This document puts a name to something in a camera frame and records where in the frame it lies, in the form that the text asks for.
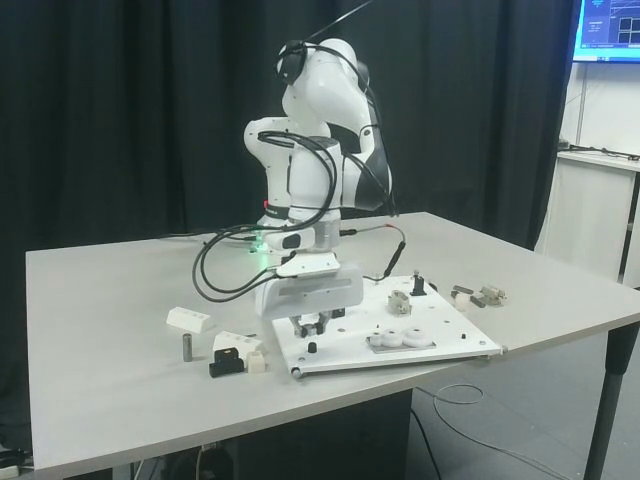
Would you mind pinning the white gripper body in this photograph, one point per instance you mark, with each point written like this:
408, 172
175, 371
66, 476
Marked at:
310, 295

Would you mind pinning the black bolt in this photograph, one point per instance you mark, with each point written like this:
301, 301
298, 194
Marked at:
312, 347

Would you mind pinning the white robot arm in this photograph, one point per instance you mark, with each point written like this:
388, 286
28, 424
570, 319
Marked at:
305, 165

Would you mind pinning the small white cube holder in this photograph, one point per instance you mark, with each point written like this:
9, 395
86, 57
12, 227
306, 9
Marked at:
255, 361

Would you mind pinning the white small gear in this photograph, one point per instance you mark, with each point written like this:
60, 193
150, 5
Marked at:
375, 339

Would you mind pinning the white holder with black block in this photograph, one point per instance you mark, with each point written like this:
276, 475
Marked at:
238, 342

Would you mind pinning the white task board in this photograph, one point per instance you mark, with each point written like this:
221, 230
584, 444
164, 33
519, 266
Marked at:
390, 335

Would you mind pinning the white medium gear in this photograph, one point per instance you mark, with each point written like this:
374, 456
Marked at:
391, 338

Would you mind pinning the black D-SUB plug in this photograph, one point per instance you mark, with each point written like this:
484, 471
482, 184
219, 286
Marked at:
225, 362

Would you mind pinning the metal socket on board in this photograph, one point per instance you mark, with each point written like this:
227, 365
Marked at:
398, 300

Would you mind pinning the white large gear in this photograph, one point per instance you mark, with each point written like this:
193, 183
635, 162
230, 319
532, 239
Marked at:
414, 337

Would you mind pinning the black BNC plug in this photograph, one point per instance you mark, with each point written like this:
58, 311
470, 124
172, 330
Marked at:
417, 284

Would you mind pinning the white peg holder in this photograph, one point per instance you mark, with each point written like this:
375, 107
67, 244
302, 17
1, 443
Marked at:
188, 318

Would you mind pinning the metal round peg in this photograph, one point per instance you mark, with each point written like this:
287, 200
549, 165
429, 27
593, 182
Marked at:
187, 347

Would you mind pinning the white round plug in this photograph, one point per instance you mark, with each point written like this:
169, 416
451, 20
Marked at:
461, 298

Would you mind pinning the dark metal square peg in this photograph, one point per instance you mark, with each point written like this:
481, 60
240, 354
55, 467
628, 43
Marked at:
462, 288

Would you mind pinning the beige connector plug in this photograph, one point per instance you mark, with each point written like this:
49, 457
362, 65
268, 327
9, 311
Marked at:
492, 294

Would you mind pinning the black curtain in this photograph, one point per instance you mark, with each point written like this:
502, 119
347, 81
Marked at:
250, 100

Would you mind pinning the black table leg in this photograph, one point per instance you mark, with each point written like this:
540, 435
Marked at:
607, 400

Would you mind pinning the white cabinet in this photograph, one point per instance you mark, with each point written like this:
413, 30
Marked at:
595, 200

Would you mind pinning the blue screen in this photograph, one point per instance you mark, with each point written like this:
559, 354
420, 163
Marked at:
607, 30

